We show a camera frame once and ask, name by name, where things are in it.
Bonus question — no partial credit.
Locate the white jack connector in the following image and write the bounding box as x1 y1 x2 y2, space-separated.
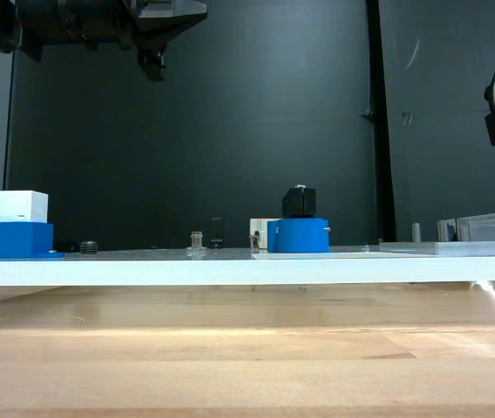
0 189 51 225

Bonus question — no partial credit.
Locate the beige rectangular connector housing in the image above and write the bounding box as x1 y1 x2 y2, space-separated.
247 217 280 253

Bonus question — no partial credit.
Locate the white taskboard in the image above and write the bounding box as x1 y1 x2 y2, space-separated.
0 247 495 288

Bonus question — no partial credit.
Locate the clear plastic tub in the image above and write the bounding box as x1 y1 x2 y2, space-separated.
437 208 495 258

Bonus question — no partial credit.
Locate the black vertical post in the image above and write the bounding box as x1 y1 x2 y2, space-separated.
359 0 396 245

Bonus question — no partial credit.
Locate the blue round connector mount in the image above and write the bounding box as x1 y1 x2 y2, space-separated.
267 216 331 254

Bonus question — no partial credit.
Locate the black D-sub connector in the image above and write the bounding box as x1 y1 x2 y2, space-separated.
281 184 317 219

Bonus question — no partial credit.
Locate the black dome-shaped part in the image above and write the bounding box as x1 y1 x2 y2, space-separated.
53 238 81 253

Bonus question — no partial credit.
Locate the grey metal block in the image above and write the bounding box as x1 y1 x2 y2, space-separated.
378 240 495 256

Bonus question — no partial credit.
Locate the blue square connector mount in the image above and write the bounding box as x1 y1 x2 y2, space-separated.
0 221 64 261

